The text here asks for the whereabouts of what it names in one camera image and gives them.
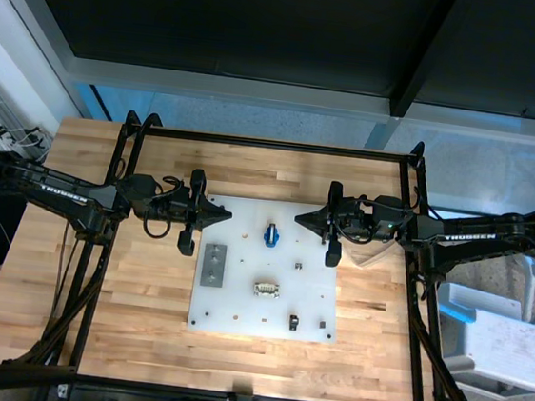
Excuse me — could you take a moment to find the white task board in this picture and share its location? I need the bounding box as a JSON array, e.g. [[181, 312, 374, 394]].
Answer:
[[185, 192, 352, 347]]

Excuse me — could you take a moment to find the blue clamp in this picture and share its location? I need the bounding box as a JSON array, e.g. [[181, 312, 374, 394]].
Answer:
[[260, 219, 283, 251]]

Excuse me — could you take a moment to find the black metal frame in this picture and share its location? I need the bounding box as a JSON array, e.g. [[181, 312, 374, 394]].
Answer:
[[0, 95, 523, 401]]

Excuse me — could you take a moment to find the grey metal plate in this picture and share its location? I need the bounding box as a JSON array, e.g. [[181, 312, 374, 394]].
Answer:
[[199, 241, 229, 290]]

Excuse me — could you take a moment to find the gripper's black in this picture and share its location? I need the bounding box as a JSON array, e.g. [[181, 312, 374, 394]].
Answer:
[[166, 166, 237, 260], [288, 178, 368, 271]]

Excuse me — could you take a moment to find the white stepped stand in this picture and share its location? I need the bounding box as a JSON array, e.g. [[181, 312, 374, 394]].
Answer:
[[428, 280, 535, 401]]

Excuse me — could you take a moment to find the beige connector housing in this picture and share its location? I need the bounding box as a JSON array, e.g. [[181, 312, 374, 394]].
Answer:
[[251, 280, 284, 302]]

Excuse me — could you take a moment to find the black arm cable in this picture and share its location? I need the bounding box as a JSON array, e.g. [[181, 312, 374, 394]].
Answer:
[[140, 172, 186, 243], [339, 192, 384, 248]]

